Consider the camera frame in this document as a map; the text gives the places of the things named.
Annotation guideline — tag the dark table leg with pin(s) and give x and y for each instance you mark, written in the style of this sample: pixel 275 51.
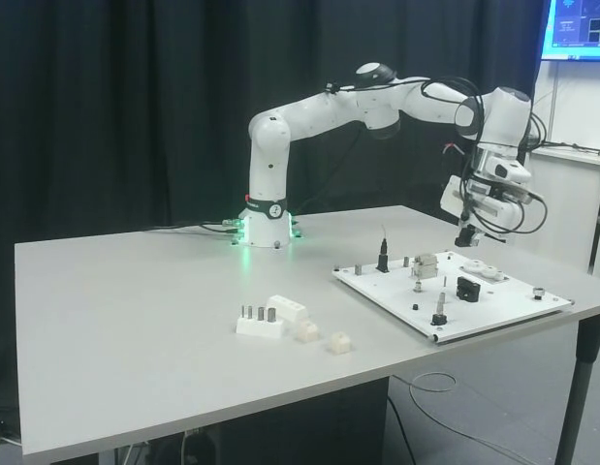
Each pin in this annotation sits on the dark table leg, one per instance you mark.
pixel 578 387

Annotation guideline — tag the white cabinet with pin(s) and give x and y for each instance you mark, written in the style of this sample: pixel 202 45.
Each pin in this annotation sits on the white cabinet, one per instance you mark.
pixel 571 194

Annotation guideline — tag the thick metal peg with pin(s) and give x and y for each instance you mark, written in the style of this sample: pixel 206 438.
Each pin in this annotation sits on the thick metal peg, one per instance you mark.
pixel 271 315

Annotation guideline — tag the small cream plug holder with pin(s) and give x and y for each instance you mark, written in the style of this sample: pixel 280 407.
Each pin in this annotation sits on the small cream plug holder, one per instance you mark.
pixel 338 344
pixel 306 332

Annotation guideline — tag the white holder with holes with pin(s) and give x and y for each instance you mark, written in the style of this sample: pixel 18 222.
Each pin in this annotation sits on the white holder with holes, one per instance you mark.
pixel 287 306

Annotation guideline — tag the black D-SUB plug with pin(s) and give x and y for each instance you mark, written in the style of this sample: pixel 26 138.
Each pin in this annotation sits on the black D-SUB plug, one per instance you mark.
pixel 465 239

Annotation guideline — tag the beige waterproof plug block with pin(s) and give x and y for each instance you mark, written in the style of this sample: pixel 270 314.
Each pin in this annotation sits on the beige waterproof plug block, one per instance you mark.
pixel 424 267

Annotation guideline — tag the white peg holder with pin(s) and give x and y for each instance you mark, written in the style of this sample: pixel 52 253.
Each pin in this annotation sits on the white peg holder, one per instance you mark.
pixel 258 328

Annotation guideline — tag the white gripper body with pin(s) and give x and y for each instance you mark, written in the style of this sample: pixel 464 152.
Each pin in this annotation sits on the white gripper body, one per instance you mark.
pixel 493 218

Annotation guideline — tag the black connector block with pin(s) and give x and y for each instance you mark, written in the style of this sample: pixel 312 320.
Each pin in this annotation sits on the black connector block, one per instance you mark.
pixel 468 289

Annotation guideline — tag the metal bolt with black base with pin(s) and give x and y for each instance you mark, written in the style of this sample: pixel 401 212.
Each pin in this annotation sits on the metal bolt with black base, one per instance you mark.
pixel 440 315

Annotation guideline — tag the white small gear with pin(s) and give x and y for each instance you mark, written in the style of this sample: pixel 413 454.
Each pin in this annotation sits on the white small gear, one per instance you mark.
pixel 499 277

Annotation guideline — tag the black curtain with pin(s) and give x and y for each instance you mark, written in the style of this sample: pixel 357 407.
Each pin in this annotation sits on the black curtain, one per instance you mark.
pixel 110 97

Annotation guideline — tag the metal BNC plug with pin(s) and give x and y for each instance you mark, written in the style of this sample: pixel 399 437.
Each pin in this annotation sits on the metal BNC plug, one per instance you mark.
pixel 419 287

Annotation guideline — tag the white large gear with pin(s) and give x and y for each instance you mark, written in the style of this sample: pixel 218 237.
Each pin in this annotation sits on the white large gear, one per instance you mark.
pixel 474 265

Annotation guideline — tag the white medium gear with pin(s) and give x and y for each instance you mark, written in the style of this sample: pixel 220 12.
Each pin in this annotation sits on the white medium gear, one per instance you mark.
pixel 486 271

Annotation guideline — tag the white task board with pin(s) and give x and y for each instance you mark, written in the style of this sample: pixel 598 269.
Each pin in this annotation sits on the white task board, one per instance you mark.
pixel 498 310

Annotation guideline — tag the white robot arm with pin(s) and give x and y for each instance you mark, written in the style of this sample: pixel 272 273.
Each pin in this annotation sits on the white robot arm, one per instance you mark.
pixel 270 155

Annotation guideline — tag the metal knurled round plug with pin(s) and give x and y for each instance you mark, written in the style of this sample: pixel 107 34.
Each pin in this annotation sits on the metal knurled round plug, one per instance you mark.
pixel 539 293

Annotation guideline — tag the blue screen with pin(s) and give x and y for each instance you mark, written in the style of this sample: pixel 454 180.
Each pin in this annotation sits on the blue screen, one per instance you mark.
pixel 578 29

